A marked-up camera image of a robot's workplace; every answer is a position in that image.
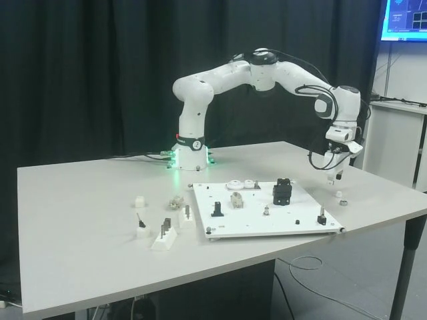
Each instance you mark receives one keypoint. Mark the white small peg holder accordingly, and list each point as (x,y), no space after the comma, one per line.
(186,220)

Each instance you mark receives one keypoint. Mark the small white cube holder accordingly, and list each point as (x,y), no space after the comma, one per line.
(139,201)

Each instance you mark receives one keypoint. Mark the white medium gear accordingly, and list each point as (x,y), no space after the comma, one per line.
(249,183)

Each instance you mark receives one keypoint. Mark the blue screen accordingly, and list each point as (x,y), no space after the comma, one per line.
(405,19)

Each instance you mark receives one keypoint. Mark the metal connector plug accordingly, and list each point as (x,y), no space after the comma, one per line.
(175,202)

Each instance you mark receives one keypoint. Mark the metal BNC plug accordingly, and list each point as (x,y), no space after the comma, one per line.
(267,210)

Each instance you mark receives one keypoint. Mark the black stepped plug block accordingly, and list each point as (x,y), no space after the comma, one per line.
(282,195)

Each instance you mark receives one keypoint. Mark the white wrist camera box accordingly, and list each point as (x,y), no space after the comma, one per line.
(338,133)

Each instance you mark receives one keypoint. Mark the white task board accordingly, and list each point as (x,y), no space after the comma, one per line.
(260,216)

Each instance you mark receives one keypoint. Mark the metal square peg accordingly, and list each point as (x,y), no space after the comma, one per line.
(167,222)

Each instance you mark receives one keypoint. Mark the white long peg holder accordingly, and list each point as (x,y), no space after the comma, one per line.
(163,241)

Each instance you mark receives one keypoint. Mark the thin metal round peg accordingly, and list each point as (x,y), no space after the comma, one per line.
(187,211)

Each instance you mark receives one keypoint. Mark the white cabinet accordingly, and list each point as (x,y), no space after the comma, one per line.
(397,143)

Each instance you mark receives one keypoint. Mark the metal hex bolt nut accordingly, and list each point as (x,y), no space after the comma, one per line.
(343,202)

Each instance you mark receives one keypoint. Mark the white large gear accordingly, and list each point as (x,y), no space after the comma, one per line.
(233,184)

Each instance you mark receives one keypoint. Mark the white small gear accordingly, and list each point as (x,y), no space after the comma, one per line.
(338,194)

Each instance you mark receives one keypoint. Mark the black USB plug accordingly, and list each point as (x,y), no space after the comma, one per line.
(217,210)

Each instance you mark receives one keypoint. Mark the dark table leg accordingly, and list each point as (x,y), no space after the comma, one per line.
(404,266)

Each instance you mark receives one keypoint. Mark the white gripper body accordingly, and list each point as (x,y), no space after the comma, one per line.
(343,155)

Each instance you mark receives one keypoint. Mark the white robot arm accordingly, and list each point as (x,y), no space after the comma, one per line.
(230,75)

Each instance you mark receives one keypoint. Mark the black curtain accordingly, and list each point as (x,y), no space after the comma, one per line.
(100,66)

